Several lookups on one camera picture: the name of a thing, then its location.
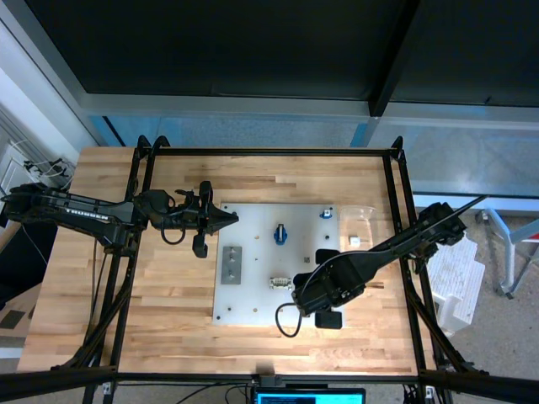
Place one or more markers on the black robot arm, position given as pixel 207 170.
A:
pixel 84 212
pixel 391 248

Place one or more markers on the blue connector housing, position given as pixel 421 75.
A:
pixel 280 240

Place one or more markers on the white taskboard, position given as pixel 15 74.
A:
pixel 252 294

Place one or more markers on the grey metal stand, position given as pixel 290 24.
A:
pixel 509 265

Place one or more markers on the black power plug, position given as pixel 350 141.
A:
pixel 31 166
pixel 61 165

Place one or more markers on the tan cardboard box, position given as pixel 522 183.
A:
pixel 21 303

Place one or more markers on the beige multi-pin connector housing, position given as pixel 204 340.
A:
pixel 281 283

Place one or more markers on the clear plastic tub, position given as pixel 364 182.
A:
pixel 358 223

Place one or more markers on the black metal frame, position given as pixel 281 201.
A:
pixel 269 151

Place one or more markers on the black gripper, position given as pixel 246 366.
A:
pixel 201 248
pixel 328 320

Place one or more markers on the black case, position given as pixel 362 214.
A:
pixel 21 261

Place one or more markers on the laptop screen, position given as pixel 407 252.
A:
pixel 307 397

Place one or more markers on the grey metal plate with pins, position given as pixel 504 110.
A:
pixel 231 265

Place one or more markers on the black table camera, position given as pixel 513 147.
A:
pixel 269 380

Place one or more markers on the small blue clamp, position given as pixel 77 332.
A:
pixel 325 214

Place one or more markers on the white foam block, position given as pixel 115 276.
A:
pixel 459 286

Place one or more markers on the white connector block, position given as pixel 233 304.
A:
pixel 355 241

